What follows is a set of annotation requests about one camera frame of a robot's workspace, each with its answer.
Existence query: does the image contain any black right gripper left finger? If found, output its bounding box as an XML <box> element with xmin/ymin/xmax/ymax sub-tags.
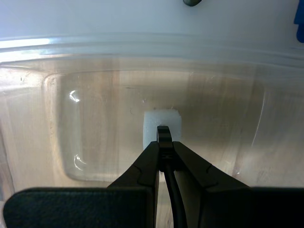
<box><xmin>2</xmin><ymin>141</ymin><xmax>161</xmax><ymax>228</ymax></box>

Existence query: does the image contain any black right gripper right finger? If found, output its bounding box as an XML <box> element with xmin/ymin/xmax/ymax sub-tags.
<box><xmin>172</xmin><ymin>141</ymin><xmax>304</xmax><ymax>228</ymax></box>

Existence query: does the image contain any black USB connector with cable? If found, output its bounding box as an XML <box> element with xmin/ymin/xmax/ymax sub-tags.
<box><xmin>156</xmin><ymin>125</ymin><xmax>189</xmax><ymax>228</ymax></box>

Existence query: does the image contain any clear plastic tub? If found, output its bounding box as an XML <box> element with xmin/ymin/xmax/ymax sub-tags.
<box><xmin>0</xmin><ymin>32</ymin><xmax>304</xmax><ymax>228</ymax></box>

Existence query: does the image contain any white foam block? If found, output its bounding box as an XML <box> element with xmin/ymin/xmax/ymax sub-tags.
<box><xmin>142</xmin><ymin>108</ymin><xmax>183</xmax><ymax>150</ymax></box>

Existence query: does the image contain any white task board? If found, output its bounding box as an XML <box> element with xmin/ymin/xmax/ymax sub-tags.
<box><xmin>0</xmin><ymin>0</ymin><xmax>304</xmax><ymax>38</ymax></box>

